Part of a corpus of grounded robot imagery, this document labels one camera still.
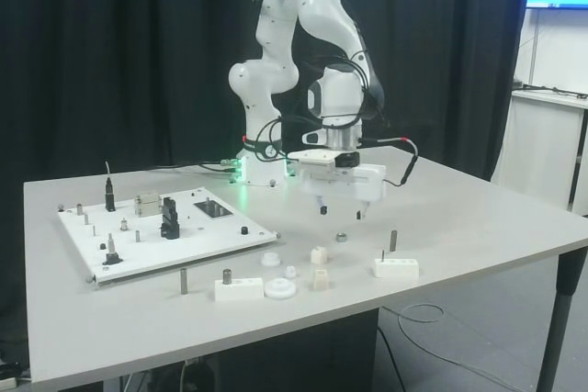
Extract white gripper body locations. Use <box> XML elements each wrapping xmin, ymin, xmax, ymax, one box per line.
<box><xmin>298</xmin><ymin>162</ymin><xmax>387</xmax><ymax>204</ymax></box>

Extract thin black rod red tag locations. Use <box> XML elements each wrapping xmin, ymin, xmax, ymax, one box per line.
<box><xmin>398</xmin><ymin>136</ymin><xmax>420</xmax><ymax>185</ymax></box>

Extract white holder with small holes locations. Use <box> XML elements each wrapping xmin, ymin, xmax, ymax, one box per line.
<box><xmin>371</xmin><ymin>257</ymin><xmax>420</xmax><ymax>279</ymax></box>

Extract white large gear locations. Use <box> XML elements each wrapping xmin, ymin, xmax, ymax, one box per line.
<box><xmin>264</xmin><ymin>279</ymin><xmax>299</xmax><ymax>300</ymax></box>

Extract white holder with wide holes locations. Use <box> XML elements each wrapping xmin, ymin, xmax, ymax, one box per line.
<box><xmin>213</xmin><ymin>276</ymin><xmax>266</xmax><ymax>304</ymax></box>

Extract black D-SUB plug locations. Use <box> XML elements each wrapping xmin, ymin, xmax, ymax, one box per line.
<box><xmin>159</xmin><ymin>196</ymin><xmax>181</xmax><ymax>241</ymax></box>

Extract white cabinet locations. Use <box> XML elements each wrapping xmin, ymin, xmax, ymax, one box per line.
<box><xmin>493</xmin><ymin>86</ymin><xmax>588</xmax><ymax>218</ymax></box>

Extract white task board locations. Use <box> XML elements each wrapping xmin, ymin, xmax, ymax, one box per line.
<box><xmin>55</xmin><ymin>187</ymin><xmax>281</xmax><ymax>286</ymax></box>

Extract metal plug with black collar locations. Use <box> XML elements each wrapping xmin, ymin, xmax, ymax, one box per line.
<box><xmin>101</xmin><ymin>233</ymin><xmax>123</xmax><ymax>267</ymax></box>

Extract dark table leg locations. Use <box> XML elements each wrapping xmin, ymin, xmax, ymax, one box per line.
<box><xmin>537</xmin><ymin>249</ymin><xmax>584</xmax><ymax>392</ymax></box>

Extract black curtain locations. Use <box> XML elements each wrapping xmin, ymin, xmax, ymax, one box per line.
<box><xmin>0</xmin><ymin>0</ymin><xmax>534</xmax><ymax>379</ymax></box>

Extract white power strip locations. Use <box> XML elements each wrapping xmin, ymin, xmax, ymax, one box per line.
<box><xmin>0</xmin><ymin>364</ymin><xmax>28</xmax><ymax>386</ymax></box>

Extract grey cable on floor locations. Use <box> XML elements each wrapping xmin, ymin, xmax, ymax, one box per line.
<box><xmin>379</xmin><ymin>302</ymin><xmax>543</xmax><ymax>392</ymax></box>

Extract black cable on table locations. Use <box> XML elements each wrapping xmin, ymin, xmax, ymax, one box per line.
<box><xmin>155</xmin><ymin>160</ymin><xmax>244</xmax><ymax>177</ymax></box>

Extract black cable along forearm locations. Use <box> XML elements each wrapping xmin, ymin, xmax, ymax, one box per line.
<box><xmin>275</xmin><ymin>0</ymin><xmax>390</xmax><ymax>129</ymax></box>

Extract black plug with thin cable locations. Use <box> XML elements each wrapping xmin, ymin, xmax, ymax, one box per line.
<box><xmin>103</xmin><ymin>160</ymin><xmax>117</xmax><ymax>214</ymax></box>

